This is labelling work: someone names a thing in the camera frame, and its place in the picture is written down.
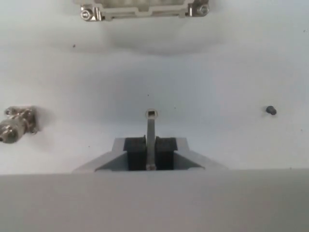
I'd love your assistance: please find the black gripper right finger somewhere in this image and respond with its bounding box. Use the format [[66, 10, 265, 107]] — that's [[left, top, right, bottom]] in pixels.
[[155, 136, 229, 171]]

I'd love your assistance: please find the metal BNC plug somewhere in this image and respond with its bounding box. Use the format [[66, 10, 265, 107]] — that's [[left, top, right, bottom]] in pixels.
[[0, 119, 24, 144]]

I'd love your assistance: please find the white task board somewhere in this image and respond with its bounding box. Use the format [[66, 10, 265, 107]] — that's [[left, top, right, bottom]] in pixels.
[[0, 0, 309, 176]]

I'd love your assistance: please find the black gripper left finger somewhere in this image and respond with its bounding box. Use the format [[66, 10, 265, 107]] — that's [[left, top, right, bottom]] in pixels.
[[72, 136, 147, 173]]

